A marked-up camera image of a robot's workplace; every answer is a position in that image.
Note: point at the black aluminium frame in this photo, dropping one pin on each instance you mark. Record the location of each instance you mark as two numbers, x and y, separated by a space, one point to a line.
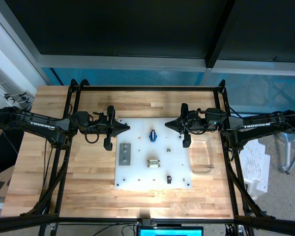
147 88

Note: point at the silver metal stand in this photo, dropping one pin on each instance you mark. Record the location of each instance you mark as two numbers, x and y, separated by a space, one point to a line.
286 152

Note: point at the grey metal plate with pegs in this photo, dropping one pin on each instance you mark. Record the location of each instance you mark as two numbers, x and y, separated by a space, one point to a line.
121 157

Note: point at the white foam packaging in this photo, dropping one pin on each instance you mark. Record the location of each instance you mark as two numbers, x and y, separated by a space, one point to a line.
256 169

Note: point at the black Trossen arm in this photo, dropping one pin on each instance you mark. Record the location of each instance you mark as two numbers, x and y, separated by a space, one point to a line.
41 124
256 126

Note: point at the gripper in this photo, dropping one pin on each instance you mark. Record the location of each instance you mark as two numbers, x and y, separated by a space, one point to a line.
109 130
186 127

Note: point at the brown cardboard box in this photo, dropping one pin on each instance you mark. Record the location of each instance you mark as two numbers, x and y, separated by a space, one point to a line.
1 179

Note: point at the black connector housing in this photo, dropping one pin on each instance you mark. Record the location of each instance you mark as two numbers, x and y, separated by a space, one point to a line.
169 179

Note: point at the black case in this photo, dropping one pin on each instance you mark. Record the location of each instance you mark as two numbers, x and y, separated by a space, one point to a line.
0 152

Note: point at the blue plug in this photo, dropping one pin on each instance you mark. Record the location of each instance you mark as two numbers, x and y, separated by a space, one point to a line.
152 138

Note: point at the clear plastic tub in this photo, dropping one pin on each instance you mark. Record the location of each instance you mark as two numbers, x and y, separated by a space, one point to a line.
200 159

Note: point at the beige HAN10E connector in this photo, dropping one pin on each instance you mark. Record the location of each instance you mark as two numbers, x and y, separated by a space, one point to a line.
154 164

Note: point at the blue laptop screen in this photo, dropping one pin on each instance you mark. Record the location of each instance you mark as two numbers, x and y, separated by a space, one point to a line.
170 232

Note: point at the white taskboard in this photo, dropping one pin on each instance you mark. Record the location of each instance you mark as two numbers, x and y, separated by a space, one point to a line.
137 172

